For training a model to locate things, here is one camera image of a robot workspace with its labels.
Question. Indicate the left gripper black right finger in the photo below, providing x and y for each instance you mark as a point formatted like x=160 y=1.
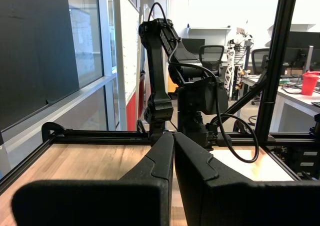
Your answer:
x=237 y=203

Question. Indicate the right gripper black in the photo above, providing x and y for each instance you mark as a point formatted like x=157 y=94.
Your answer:
x=195 y=128

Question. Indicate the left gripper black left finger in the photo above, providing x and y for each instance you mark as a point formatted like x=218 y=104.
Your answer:
x=100 y=203

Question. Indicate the white lattice stand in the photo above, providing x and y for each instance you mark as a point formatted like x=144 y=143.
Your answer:
x=231 y=71

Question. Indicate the black mesh office chair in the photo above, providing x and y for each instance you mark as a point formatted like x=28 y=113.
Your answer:
x=257 y=61
x=211 y=59

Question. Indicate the black computer monitor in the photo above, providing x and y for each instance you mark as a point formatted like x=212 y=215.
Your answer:
x=192 y=46
x=303 y=41

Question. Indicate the white desk shelf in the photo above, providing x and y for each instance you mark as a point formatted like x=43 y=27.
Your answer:
x=212 y=30

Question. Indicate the white partition board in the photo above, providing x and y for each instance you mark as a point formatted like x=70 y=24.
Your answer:
x=128 y=49

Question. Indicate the white office desk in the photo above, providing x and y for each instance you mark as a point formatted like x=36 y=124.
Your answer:
x=295 y=98

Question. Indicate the red plastic container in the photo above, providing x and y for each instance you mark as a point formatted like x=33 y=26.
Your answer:
x=310 y=83

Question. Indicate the black curved frame bracket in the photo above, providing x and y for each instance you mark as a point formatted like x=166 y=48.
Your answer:
x=52 y=128

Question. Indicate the black aluminium frame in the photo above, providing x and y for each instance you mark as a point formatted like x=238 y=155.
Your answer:
x=275 y=61

